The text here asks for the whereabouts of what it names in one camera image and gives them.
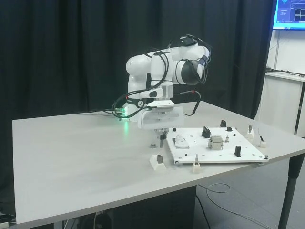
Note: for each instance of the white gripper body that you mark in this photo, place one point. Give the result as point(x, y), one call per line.
point(164, 119)

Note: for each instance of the thin metal square peg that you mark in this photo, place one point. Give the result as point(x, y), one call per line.
point(162, 143)

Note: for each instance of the thick metal square peg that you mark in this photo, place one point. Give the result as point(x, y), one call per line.
point(159, 158)

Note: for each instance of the wide white peg holder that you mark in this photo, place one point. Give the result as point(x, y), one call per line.
point(157, 166)

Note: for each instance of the metal round peg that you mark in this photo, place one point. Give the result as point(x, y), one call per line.
point(196, 158)

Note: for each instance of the small white peg holder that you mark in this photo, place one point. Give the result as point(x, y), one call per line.
point(196, 168)

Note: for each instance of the grey metal peg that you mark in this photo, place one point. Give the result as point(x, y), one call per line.
point(250, 128)

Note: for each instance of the metal bolt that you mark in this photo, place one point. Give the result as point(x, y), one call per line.
point(152, 145)

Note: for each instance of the white large gear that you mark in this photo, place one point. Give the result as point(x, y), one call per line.
point(181, 144)

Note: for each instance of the black D-SUB plug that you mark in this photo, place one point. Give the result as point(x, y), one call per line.
point(205, 132)

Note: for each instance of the white task board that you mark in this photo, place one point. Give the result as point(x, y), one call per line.
point(202, 152)

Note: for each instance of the metal BNC plug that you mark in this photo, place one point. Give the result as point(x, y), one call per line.
point(227, 138)

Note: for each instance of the low black plug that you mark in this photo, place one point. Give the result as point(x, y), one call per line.
point(229, 129)

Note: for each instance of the tall black plug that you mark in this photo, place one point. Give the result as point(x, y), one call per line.
point(237, 151)

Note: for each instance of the white plug holder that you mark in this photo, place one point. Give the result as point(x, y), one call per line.
point(263, 144)

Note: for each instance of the black curtain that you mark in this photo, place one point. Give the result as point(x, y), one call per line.
point(71, 47)

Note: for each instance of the white cabinet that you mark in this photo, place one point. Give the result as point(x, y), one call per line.
point(281, 102)

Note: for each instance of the dark table leg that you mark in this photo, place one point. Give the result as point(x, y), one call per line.
point(289, 190)

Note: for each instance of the blue screen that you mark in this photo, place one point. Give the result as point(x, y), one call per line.
point(290, 14)

